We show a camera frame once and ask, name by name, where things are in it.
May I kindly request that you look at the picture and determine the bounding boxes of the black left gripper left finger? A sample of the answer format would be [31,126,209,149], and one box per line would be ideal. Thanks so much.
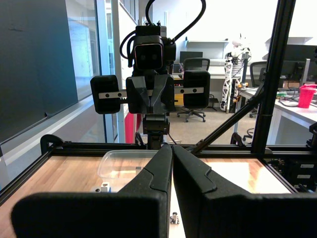
[11,144,173,238]

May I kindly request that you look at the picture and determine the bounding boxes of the clear plastic tub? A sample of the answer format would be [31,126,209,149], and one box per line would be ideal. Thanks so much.
[97,149,159,179]

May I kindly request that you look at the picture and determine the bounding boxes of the black aluminium frame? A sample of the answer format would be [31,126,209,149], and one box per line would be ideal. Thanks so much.
[0,0,317,206]

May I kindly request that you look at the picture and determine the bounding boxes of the white red partition panel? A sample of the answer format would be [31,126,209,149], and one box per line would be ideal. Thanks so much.
[112,0,139,144]

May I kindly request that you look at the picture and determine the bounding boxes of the white office desk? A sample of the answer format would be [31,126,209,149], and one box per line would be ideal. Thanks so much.
[237,86,317,147]

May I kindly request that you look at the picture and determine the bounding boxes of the yellow drawer cabinet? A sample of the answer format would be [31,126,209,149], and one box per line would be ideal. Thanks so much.
[174,79,186,107]

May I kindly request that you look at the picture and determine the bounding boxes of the black footrest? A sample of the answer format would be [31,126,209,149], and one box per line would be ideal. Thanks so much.
[210,94,220,111]

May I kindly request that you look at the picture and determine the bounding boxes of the long black right arm cable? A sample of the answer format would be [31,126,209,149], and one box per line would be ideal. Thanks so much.
[145,0,207,42]

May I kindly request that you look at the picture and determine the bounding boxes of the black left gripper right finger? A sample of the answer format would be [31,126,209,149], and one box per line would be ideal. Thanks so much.
[172,145,317,238]

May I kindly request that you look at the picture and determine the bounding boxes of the black computer monitor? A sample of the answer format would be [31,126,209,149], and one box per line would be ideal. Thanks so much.
[284,44,317,82]
[179,51,204,62]

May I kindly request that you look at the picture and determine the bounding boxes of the white wall shelf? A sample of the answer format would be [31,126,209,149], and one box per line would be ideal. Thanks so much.
[185,39,230,59]

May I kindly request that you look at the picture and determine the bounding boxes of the blue white clamp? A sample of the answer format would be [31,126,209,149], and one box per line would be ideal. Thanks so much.
[90,181,112,193]

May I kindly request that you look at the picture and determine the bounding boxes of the small metal screw terminal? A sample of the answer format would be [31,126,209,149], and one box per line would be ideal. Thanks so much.
[169,211,180,225]

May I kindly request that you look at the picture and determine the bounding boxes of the white lattice humanoid robot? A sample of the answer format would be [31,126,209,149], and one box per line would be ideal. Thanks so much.
[220,33,251,112]

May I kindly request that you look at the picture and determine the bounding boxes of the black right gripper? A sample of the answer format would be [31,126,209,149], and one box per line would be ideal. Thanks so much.
[90,70,211,115]

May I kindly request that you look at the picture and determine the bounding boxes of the red plastic cup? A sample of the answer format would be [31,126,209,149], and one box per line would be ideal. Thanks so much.
[298,84,317,109]

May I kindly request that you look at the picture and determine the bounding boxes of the black labelled control box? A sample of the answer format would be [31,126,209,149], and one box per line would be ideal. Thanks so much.
[266,158,317,194]

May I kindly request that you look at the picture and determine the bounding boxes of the black mesh office chair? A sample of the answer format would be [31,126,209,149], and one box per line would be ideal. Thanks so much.
[249,61,268,119]
[177,58,211,123]

